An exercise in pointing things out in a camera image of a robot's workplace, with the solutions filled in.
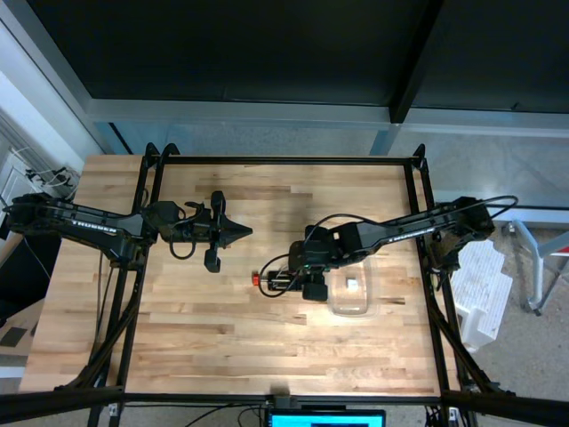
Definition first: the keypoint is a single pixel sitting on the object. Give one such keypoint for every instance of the blue laptop screen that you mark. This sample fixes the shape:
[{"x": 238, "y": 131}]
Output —
[{"x": 324, "y": 420}]

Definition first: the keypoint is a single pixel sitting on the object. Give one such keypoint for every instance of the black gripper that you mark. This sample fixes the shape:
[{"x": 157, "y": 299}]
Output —
[
  {"x": 306, "y": 255},
  {"x": 202, "y": 227}
]

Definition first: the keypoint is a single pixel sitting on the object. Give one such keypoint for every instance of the white power strip with plugs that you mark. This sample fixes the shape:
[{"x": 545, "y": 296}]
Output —
[{"x": 44, "y": 177}]

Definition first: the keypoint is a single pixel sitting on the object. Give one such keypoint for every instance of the white foam block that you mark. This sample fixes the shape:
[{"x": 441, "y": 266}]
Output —
[{"x": 352, "y": 283}]

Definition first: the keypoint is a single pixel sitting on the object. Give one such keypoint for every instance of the clear plastic tub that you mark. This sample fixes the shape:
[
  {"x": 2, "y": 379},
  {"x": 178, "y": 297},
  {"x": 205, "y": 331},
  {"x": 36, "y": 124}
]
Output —
[{"x": 351, "y": 307}]

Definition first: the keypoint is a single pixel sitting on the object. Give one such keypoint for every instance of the grey metal stand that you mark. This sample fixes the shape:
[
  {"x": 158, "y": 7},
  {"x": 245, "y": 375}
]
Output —
[{"x": 536, "y": 284}]

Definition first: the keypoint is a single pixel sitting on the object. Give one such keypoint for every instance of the black clamp with red knob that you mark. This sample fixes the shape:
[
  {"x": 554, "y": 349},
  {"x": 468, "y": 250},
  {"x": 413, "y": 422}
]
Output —
[{"x": 275, "y": 284}]

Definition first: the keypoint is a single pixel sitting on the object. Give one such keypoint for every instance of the red and white sign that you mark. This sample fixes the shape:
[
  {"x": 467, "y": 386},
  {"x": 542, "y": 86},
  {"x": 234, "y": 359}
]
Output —
[{"x": 562, "y": 253}]

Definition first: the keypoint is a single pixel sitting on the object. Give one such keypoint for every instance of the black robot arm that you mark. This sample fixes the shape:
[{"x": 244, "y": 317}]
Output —
[
  {"x": 409, "y": 227},
  {"x": 89, "y": 224}
]

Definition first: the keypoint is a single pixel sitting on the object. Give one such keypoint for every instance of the black aluminium frame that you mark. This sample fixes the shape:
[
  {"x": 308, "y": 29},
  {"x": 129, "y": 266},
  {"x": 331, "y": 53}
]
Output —
[{"x": 53, "y": 400}]

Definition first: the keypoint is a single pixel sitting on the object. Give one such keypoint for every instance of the cardboard box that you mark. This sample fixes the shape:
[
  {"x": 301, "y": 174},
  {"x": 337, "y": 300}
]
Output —
[{"x": 22, "y": 320}]

